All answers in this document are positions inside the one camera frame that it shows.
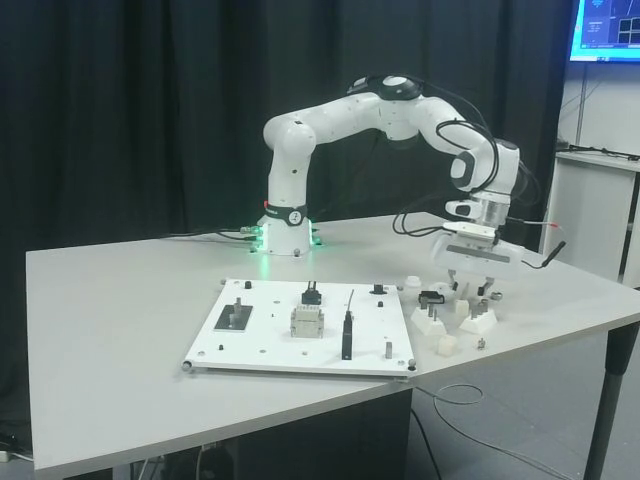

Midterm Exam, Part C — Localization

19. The black USB plug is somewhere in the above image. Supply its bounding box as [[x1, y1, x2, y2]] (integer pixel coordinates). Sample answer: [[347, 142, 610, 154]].
[[340, 288, 357, 361]]

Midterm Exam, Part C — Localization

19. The black table leg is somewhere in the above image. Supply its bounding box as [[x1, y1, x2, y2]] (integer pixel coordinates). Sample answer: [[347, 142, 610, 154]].
[[584, 327, 626, 480]]

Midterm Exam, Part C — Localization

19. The white two-peg holder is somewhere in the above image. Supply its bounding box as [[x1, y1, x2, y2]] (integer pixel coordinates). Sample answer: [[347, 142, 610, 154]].
[[410, 305, 447, 337]]

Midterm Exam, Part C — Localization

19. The white four-peg holder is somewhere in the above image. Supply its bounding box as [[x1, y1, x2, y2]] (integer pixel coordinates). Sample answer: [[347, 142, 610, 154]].
[[458, 302, 498, 334]]

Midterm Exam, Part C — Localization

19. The black curtain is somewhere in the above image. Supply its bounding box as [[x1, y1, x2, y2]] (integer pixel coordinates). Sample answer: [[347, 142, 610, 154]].
[[0, 0, 571, 441]]

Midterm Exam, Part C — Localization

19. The white cabinet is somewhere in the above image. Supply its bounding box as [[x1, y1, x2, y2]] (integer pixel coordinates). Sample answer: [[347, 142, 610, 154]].
[[541, 149, 640, 290]]

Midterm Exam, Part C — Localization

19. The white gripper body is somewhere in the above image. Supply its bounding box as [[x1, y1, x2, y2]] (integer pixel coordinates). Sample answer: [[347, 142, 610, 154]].
[[432, 234, 527, 276]]

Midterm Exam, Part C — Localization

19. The grey floor cable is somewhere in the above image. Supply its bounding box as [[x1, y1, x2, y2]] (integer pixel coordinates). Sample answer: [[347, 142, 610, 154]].
[[431, 383, 507, 451]]

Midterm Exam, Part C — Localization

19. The black base cable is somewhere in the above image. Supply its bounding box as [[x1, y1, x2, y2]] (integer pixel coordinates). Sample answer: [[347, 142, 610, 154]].
[[172, 225, 264, 244]]

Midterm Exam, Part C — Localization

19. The white task board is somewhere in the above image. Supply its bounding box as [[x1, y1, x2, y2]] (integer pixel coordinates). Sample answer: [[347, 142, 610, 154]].
[[180, 277, 419, 384]]

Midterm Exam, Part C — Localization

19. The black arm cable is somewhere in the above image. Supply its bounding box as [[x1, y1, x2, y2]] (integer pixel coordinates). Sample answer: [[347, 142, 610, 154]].
[[392, 79, 544, 239]]

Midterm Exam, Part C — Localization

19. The black rod with red tag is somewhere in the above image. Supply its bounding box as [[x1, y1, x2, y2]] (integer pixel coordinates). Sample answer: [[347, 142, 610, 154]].
[[505, 215, 569, 269]]

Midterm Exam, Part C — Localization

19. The blue screen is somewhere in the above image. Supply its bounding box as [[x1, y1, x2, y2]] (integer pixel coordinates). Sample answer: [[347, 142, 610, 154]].
[[568, 0, 640, 64]]

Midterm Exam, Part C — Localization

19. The beige waterproof plug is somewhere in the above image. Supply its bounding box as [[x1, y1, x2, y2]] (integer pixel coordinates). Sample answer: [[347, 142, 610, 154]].
[[288, 304, 326, 341]]

